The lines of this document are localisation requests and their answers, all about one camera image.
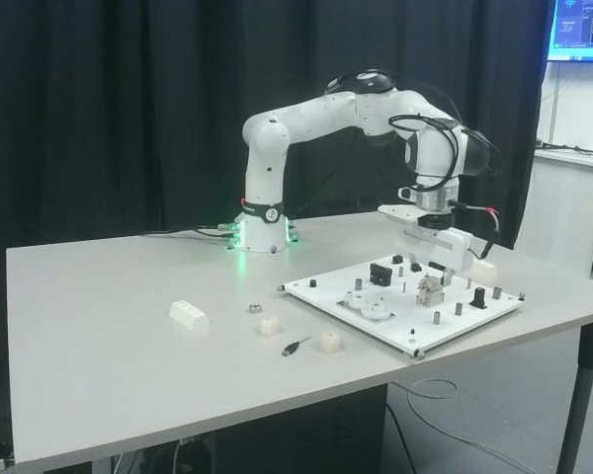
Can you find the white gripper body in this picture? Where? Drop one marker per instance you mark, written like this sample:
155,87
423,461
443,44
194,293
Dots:
449,252

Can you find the grey waterproof plug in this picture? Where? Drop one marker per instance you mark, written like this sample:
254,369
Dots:
427,294

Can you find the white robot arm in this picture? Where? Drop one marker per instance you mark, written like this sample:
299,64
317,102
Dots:
267,148

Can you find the black Ethernet plug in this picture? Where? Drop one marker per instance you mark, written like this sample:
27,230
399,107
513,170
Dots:
436,267

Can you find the metal square peg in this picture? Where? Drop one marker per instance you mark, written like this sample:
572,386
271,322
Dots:
497,292
458,309

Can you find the black D-SUB plug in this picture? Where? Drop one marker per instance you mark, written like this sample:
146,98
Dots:
380,275

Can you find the white long holder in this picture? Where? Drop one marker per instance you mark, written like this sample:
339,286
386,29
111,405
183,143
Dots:
484,270
188,315

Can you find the metal large round peg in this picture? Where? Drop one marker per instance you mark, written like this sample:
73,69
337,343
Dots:
437,317

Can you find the white large gear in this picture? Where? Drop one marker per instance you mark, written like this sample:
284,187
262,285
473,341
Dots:
375,312

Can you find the white medium gear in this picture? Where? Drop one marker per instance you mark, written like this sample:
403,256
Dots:
353,299

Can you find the white task board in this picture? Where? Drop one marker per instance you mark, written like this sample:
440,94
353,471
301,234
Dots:
326,296

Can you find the white small holder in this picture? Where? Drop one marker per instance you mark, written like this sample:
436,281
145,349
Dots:
270,327
330,341

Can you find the white cabinet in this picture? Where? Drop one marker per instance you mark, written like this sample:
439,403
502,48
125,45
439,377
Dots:
563,212

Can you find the black USB plug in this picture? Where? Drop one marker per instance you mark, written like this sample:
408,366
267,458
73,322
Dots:
290,349

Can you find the metal bolt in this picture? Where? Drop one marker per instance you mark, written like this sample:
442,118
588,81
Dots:
255,308

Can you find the dark table leg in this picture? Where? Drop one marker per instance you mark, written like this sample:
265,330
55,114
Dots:
585,395

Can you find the blue screen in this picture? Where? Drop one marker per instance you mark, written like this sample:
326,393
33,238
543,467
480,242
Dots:
583,29

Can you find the black curtain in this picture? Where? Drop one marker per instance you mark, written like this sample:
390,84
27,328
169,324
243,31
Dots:
104,99

